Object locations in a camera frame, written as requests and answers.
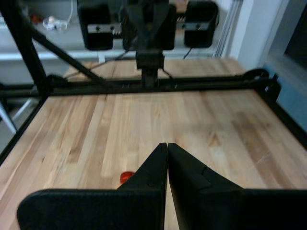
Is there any grey desk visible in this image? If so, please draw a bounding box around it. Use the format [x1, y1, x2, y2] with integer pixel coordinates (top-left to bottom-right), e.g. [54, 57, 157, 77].
[0, 23, 216, 62]

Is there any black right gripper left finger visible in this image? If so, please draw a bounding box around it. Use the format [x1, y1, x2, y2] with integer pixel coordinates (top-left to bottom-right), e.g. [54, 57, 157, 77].
[16, 143, 168, 230]

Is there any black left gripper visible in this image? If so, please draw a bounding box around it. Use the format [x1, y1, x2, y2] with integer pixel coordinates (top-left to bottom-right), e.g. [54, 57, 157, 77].
[78, 0, 219, 51]

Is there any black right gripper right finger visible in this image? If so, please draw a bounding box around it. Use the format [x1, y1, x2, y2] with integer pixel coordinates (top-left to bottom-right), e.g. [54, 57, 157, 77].
[167, 143, 307, 230]

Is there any black aluminium frame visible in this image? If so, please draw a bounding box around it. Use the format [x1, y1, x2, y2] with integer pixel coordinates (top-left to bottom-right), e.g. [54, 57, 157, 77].
[0, 0, 307, 168]

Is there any black and silver tripod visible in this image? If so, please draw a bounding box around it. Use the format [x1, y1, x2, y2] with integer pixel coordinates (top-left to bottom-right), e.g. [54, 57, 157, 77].
[215, 0, 242, 58]

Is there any white coiled cable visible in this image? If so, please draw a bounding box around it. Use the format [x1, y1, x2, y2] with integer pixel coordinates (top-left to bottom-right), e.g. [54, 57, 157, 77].
[43, 0, 74, 32]

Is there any dark glass window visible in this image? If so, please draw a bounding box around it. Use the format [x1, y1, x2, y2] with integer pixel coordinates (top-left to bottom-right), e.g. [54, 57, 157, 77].
[283, 7, 307, 70]

